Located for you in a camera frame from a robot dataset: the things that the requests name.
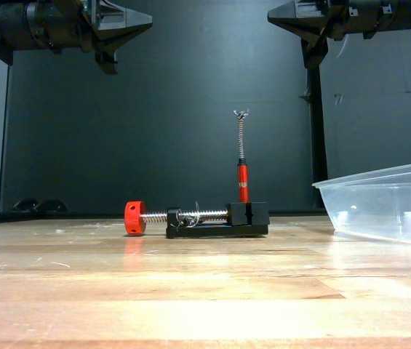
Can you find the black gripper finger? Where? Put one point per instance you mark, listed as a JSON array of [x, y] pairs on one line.
[[299, 16], [312, 35], [128, 20], [118, 38]]

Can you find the red RCA socket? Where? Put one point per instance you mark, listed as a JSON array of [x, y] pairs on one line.
[[244, 195]]

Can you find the clear plastic tub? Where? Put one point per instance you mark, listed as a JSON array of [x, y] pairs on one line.
[[369, 211]]

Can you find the black clamp with red knob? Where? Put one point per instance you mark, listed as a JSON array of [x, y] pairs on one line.
[[249, 218]]

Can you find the black metal frame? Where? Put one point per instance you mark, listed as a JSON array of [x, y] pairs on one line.
[[317, 145]]

